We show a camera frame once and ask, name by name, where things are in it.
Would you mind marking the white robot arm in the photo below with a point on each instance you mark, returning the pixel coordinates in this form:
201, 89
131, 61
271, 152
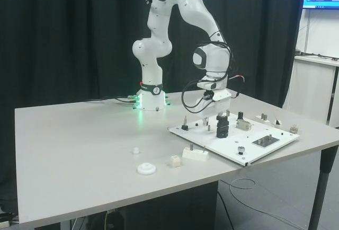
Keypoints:
159, 55

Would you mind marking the white cabinet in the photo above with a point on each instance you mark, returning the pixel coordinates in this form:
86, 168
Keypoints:
310, 87

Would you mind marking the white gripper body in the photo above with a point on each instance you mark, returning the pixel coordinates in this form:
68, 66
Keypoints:
209, 106

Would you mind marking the long white peg holder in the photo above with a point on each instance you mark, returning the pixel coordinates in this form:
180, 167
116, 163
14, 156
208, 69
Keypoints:
194, 155

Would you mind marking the white task board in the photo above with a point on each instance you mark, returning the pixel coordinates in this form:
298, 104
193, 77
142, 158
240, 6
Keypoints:
233, 145

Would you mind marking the white cube holder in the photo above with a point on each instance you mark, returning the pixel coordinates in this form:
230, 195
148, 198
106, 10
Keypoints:
174, 161

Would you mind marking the metal BNC plug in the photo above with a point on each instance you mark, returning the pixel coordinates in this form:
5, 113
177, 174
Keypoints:
240, 150

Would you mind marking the short white peg holder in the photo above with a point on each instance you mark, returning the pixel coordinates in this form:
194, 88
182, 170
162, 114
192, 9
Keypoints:
262, 120

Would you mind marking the white large gear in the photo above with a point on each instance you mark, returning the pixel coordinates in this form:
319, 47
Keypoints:
146, 168

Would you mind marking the clear Ethernet plug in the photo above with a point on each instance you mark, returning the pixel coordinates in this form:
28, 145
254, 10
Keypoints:
294, 128

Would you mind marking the black D-SUB plug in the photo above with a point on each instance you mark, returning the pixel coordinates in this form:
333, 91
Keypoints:
222, 129

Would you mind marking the black table leg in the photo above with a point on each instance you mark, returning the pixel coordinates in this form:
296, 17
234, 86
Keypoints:
321, 187

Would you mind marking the black USB plug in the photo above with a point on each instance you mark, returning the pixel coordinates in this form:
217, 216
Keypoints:
277, 120

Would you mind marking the black curtain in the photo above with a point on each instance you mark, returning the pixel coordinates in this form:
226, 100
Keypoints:
66, 42

